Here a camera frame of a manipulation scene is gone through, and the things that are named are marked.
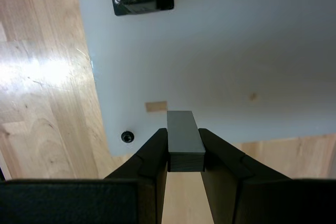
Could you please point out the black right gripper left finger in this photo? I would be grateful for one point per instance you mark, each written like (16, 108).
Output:
(78, 203)

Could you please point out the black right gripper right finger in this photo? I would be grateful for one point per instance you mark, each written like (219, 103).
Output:
(262, 203)

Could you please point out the grey metal bar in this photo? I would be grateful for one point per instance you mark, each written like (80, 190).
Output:
(183, 134)

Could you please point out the black board screw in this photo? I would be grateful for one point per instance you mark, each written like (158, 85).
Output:
(127, 137)

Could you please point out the white task board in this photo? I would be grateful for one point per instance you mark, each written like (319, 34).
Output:
(236, 51)

